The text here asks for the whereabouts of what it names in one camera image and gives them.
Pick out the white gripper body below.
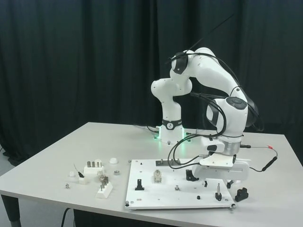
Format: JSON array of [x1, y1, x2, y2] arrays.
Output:
[[192, 158, 251, 183]]

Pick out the black D-SUB plug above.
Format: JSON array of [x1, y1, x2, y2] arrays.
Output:
[[234, 186, 249, 202]]

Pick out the white task board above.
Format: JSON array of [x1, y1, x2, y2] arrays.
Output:
[[125, 158, 237, 210]]

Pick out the white sloped peg holder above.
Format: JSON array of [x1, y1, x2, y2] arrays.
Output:
[[95, 183, 113, 199]]

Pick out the white peg holder block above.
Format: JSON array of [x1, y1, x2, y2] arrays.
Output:
[[83, 165, 106, 176]]

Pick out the black curtain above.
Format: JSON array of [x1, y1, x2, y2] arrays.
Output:
[[0, 0, 303, 159]]

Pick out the black table leg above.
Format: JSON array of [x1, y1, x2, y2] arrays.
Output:
[[0, 193, 20, 227]]

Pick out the thin black rod on wire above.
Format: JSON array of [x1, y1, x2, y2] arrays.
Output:
[[240, 144, 279, 172]]

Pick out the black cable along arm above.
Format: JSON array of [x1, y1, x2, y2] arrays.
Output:
[[165, 51, 265, 133]]

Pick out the black base cable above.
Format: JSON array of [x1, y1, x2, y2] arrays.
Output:
[[134, 124, 160, 133]]

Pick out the black looping wrist cable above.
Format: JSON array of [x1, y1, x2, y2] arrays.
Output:
[[167, 92, 228, 170]]

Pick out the black plug with thin cable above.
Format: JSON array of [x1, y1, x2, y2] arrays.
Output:
[[73, 162, 85, 180]]

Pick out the thin black hanging cord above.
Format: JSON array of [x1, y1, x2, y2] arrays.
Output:
[[186, 13, 235, 52]]

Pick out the black cable under table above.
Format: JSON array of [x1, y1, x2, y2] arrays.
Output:
[[61, 207, 74, 227]]

